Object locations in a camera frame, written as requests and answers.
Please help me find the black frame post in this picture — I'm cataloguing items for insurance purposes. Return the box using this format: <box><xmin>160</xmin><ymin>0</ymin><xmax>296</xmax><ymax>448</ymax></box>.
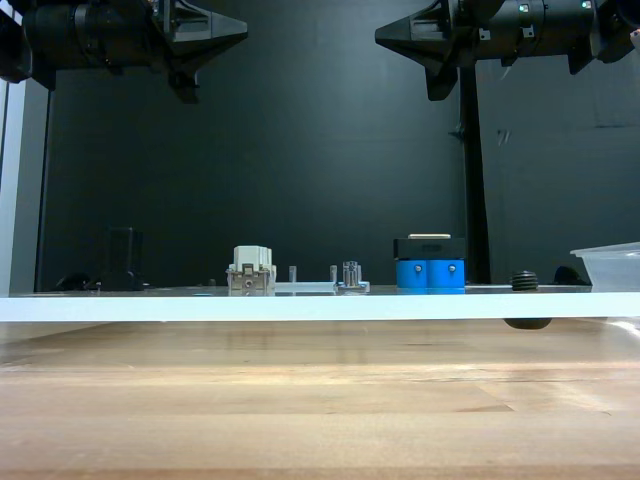
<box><xmin>456</xmin><ymin>63</ymin><xmax>494</xmax><ymax>285</ymax></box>

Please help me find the white frame post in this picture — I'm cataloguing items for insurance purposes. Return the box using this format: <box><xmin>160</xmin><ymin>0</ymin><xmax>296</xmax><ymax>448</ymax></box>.
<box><xmin>0</xmin><ymin>78</ymin><xmax>52</xmax><ymax>294</ymax></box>

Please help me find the black rounded base piece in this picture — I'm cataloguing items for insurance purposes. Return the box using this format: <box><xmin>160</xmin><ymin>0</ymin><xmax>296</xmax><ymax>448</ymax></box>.
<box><xmin>551</xmin><ymin>265</ymin><xmax>592</xmax><ymax>288</ymax></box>

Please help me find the white board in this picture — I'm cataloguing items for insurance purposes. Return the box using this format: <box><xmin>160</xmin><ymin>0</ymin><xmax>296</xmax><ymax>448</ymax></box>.
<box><xmin>0</xmin><ymin>283</ymin><xmax>640</xmax><ymax>323</ymax></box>

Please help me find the large blue mount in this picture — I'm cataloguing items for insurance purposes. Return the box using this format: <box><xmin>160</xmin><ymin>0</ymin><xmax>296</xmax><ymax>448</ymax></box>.
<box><xmin>395</xmin><ymin>258</ymin><xmax>467</xmax><ymax>294</ymax></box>

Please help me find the clear plastic tub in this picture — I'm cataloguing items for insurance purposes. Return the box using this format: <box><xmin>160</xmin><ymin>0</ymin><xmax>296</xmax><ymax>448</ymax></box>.
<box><xmin>569</xmin><ymin>241</ymin><xmax>640</xmax><ymax>292</ymax></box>

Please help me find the black socket block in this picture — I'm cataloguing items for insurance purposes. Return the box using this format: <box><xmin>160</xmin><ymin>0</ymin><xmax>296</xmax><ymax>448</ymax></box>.
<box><xmin>392</xmin><ymin>237</ymin><xmax>467</xmax><ymax>263</ymax></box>

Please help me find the black rubber foot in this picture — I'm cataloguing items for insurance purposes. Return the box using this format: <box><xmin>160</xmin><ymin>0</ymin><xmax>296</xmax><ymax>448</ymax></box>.
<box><xmin>501</xmin><ymin>318</ymin><xmax>553</xmax><ymax>332</ymax></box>

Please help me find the silver metal connector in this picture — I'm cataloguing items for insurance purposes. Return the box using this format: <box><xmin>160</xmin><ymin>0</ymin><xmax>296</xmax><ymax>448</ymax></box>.
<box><xmin>333</xmin><ymin>259</ymin><xmax>372</xmax><ymax>296</ymax></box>

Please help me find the beige connector housing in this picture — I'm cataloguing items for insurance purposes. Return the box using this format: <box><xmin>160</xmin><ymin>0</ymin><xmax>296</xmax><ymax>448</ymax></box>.
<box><xmin>225</xmin><ymin>244</ymin><xmax>278</xmax><ymax>297</ymax></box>

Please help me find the black box housing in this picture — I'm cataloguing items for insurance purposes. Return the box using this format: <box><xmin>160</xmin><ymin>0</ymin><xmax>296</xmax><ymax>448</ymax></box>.
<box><xmin>101</xmin><ymin>225</ymin><xmax>152</xmax><ymax>292</ymax></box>

